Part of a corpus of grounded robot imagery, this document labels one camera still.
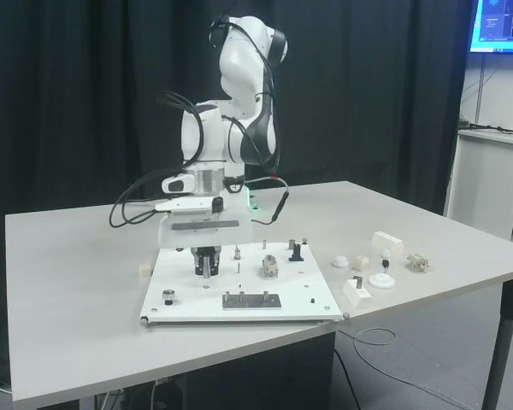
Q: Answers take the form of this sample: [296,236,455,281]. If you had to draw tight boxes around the white cabinet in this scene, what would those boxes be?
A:
[443,127,513,248]

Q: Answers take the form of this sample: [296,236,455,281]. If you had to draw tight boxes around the long white holder block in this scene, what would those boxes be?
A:
[370,230,405,256]

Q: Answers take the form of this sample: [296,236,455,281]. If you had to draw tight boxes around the white medium gear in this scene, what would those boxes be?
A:
[369,272,396,290]

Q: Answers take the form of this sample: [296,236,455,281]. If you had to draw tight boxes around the white task board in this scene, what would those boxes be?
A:
[139,238,351,329]

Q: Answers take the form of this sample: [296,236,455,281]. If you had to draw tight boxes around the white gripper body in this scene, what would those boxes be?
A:
[157,208,255,250]

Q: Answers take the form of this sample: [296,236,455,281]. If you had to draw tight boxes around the thin black rod red tag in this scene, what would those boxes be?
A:
[270,174,291,224]

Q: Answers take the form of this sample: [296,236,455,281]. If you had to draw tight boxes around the black curtain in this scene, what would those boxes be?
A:
[0,0,471,385]

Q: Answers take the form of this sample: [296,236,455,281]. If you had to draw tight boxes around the grey floor cable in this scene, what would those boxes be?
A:
[333,326,402,410]

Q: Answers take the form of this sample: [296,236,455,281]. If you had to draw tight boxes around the beige metal connector plug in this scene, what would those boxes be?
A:
[405,252,431,272]

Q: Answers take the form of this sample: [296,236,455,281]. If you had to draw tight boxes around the grey table leg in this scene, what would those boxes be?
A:
[481,279,513,410]

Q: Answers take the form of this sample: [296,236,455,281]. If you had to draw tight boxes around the white peg holder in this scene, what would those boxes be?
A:
[343,279,374,309]

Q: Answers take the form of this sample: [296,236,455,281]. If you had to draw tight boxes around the black item on cabinet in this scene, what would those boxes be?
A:
[457,120,513,138]

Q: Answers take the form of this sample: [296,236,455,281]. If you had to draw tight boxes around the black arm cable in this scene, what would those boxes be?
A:
[107,16,283,230]

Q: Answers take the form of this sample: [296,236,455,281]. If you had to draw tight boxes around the blue screen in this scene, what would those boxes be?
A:
[469,0,513,55]

